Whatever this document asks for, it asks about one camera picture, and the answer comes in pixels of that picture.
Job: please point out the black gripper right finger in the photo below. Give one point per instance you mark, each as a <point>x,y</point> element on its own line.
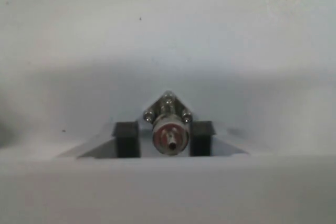
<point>200,138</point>

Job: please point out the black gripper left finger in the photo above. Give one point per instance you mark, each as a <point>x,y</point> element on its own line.
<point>126,140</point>

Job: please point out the metal BNC plug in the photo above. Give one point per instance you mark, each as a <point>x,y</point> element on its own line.
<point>170,137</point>

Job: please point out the white task board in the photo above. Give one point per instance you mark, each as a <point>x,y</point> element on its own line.
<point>168,37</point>

